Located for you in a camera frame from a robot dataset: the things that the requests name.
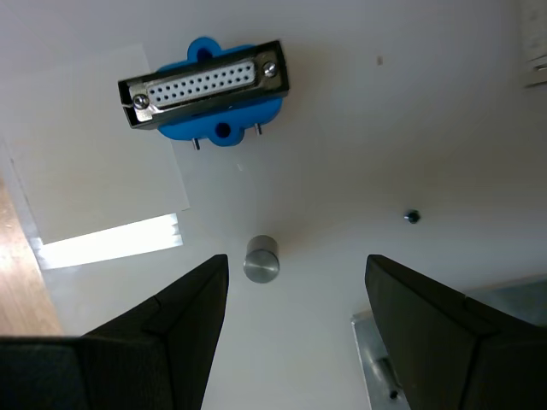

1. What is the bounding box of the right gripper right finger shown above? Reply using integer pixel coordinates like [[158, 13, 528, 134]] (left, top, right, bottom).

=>
[[365, 254, 547, 410]]

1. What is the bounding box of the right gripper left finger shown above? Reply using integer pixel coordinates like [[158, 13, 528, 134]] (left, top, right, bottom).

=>
[[79, 254, 230, 410]]

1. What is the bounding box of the steel 16mm cylinder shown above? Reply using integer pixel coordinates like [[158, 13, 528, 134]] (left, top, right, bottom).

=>
[[242, 234, 282, 284]]

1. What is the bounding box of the aluminium peg block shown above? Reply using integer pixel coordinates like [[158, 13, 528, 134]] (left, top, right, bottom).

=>
[[350, 277, 547, 410]]

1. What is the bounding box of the white paper sheet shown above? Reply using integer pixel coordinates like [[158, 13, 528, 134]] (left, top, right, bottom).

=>
[[0, 41, 192, 271]]

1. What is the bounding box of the blue round holder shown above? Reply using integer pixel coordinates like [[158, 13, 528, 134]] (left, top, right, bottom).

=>
[[154, 37, 284, 151]]

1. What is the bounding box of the white task board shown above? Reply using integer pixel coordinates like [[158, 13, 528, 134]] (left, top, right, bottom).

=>
[[0, 0, 547, 410]]

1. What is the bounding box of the black D-sub connector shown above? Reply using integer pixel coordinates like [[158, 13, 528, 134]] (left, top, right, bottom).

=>
[[117, 39, 292, 132]]

